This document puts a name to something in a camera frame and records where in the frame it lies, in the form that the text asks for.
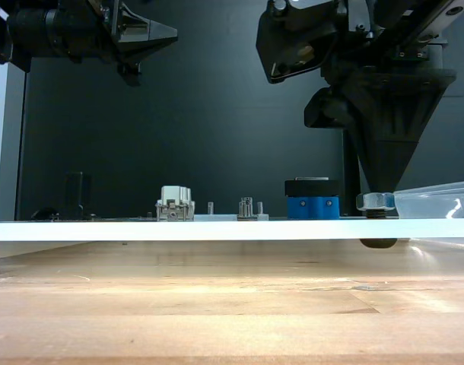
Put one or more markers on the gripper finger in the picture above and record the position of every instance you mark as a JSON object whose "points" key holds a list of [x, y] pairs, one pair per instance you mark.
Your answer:
{"points": [[156, 29], [391, 114], [140, 47]]}

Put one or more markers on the silver M12 hex nut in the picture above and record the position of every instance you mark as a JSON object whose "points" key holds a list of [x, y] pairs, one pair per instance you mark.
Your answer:
{"points": [[374, 201]]}

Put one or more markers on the blue D-sub connector block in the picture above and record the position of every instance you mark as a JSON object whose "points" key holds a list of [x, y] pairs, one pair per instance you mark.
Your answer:
{"points": [[312, 205]]}

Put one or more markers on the clear plastic tub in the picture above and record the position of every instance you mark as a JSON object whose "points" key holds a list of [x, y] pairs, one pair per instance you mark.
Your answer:
{"points": [[433, 201]]}

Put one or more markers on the small silver connector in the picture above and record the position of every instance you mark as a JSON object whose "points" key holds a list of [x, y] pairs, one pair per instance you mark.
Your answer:
{"points": [[246, 209]]}

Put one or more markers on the black connector clamp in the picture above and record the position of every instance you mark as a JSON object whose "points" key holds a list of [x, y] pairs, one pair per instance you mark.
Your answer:
{"points": [[78, 190]]}

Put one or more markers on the beige multi-pin connector housing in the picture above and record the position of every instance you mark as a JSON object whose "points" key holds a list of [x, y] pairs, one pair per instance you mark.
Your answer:
{"points": [[175, 201]]}

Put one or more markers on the white mounting board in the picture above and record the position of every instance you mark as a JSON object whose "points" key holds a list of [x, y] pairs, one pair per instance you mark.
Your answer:
{"points": [[217, 232]]}

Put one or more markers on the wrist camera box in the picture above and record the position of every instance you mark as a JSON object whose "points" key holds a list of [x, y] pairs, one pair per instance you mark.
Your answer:
{"points": [[289, 34]]}

